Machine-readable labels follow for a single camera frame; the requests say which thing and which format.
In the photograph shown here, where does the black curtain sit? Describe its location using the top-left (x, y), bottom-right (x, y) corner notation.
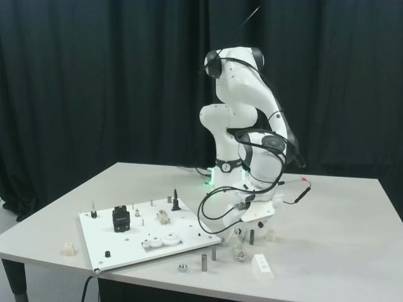
top-left (0, 0), bottom-right (403, 218)

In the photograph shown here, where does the black USB plug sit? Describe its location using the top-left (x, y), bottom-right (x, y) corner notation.
top-left (171, 187), bottom-right (183, 212)

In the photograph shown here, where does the black table leg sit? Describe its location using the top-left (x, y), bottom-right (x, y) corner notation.
top-left (1, 259), bottom-right (26, 302)

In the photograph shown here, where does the white task board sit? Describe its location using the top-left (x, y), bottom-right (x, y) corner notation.
top-left (77, 194), bottom-right (222, 274)

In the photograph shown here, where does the black cable under table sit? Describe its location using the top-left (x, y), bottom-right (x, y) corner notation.
top-left (82, 272), bottom-right (99, 302)

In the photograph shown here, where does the white large gear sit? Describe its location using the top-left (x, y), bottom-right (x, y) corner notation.
top-left (162, 232), bottom-right (183, 247)

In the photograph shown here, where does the black D-SUB plug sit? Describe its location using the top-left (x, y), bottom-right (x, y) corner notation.
top-left (111, 206), bottom-right (132, 234)

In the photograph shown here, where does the black cable behind foot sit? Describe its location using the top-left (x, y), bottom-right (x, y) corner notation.
top-left (176, 164), bottom-right (215, 177)

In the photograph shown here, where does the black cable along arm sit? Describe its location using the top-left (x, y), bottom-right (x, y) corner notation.
top-left (198, 3), bottom-right (307, 169)

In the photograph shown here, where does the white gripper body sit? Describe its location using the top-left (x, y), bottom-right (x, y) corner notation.
top-left (221, 193), bottom-right (285, 237)

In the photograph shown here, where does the black looped gripper cable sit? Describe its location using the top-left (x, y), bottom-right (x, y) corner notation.
top-left (196, 185), bottom-right (286, 235)

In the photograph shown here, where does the thin black rod red tag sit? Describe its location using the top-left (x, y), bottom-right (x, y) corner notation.
top-left (278, 176), bottom-right (313, 206)

